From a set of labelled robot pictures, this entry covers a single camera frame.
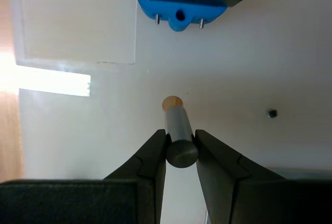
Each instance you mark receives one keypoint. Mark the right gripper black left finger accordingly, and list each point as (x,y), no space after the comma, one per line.
(150,161)

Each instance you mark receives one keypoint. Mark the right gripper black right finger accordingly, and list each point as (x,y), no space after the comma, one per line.
(218,167)

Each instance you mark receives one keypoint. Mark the grey metal cylinder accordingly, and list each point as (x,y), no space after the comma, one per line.
(181,154)

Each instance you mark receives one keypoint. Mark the clear acrylic sheet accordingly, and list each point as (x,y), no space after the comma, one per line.
(77,27)

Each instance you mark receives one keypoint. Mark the blue connector holder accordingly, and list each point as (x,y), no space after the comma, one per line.
(160,6)

